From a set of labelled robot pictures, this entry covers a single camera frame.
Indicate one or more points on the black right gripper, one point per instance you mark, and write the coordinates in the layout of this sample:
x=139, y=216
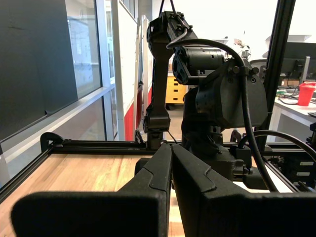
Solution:
x=205, y=148

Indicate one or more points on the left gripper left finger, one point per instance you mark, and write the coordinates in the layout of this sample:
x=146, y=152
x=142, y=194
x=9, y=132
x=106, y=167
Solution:
x=98, y=212

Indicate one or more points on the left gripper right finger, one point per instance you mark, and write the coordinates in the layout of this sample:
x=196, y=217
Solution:
x=234, y=214

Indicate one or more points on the yellow drawer cabinet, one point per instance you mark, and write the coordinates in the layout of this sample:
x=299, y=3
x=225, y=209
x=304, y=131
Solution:
x=175, y=91

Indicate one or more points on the white office desk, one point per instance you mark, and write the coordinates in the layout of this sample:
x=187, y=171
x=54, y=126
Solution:
x=293, y=112

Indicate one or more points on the red plastic container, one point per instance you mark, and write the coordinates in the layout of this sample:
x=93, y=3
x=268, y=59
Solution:
x=306, y=96

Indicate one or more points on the black computer monitor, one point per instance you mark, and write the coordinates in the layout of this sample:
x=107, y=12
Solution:
x=293, y=54

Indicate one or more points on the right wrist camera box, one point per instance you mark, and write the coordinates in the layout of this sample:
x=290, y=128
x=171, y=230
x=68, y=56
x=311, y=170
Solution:
x=239, y=160

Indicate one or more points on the black aluminium frame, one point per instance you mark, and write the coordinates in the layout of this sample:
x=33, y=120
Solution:
x=98, y=144

